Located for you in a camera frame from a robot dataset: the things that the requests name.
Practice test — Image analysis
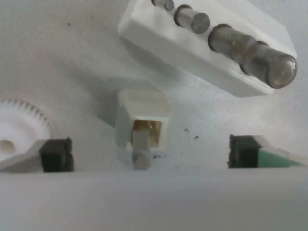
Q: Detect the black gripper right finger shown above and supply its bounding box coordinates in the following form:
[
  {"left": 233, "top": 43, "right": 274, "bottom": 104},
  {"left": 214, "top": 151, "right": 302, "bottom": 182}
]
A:
[{"left": 227, "top": 134, "right": 308, "bottom": 169}]

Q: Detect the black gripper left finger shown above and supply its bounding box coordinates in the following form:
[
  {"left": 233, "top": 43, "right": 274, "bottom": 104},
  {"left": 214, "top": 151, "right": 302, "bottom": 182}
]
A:
[{"left": 0, "top": 137, "right": 74, "bottom": 173}]

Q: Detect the thickest metal round peg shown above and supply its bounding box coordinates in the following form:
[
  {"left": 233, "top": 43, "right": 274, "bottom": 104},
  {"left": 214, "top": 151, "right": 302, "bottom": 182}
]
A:
[{"left": 240, "top": 40, "right": 299, "bottom": 90}]

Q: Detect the thick metal round peg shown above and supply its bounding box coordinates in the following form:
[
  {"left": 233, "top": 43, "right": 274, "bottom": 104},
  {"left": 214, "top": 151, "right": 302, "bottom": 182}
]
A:
[{"left": 208, "top": 23, "right": 257, "bottom": 66}]

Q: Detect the medium metal round peg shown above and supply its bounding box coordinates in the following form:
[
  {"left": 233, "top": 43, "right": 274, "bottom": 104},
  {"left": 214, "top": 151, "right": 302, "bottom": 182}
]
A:
[{"left": 174, "top": 4, "right": 211, "bottom": 34}]

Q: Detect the white round peg holder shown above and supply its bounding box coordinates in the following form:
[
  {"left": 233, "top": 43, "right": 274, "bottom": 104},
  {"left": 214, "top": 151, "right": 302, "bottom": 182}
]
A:
[{"left": 117, "top": 0, "right": 299, "bottom": 97}]

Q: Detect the thin metal round peg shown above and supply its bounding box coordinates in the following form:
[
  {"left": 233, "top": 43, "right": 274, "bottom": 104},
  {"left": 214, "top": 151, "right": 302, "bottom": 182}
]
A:
[{"left": 151, "top": 0, "right": 174, "bottom": 11}]

